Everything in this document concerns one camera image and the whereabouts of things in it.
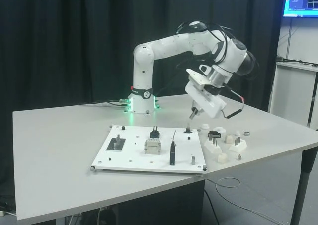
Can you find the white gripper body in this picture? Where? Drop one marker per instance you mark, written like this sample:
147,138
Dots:
211,105

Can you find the large metal round peg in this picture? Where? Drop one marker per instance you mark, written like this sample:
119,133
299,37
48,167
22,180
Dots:
192,115

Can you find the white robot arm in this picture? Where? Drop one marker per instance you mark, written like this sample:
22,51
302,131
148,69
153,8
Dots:
164,46

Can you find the white square peg holder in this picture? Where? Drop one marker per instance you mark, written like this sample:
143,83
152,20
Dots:
211,148

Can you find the white round peg holder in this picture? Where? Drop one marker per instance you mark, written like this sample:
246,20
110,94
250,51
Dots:
239,148

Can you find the metal square peg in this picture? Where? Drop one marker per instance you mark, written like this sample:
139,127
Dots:
193,160

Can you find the white medium gear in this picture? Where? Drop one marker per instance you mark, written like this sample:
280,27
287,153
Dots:
204,126

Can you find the white large gear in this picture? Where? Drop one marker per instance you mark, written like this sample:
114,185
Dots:
219,130

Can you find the black D-SUB plug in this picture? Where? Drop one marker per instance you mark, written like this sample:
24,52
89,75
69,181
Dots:
214,134

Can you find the thin metal bolt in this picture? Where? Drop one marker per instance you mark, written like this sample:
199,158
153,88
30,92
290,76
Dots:
188,130

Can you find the small white cube holder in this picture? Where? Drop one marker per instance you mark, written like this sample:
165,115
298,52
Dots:
222,158
228,138

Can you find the white small gear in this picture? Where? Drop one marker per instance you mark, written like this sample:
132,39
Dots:
238,132

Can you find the metal nut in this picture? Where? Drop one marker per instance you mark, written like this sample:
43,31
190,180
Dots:
246,133

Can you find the black USB plug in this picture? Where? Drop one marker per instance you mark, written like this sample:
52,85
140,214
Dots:
172,155

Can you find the white cabinet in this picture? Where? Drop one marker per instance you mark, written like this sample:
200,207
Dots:
290,93

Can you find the white task board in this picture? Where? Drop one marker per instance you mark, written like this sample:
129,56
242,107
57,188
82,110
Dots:
134,158

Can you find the black table leg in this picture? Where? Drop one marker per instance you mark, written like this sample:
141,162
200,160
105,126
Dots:
301,185

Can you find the blue screen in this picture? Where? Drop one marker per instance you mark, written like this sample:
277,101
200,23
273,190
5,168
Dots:
300,1

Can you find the black curtains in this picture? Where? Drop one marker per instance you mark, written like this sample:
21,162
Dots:
74,36

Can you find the white power strip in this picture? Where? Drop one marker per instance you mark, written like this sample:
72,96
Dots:
2,213

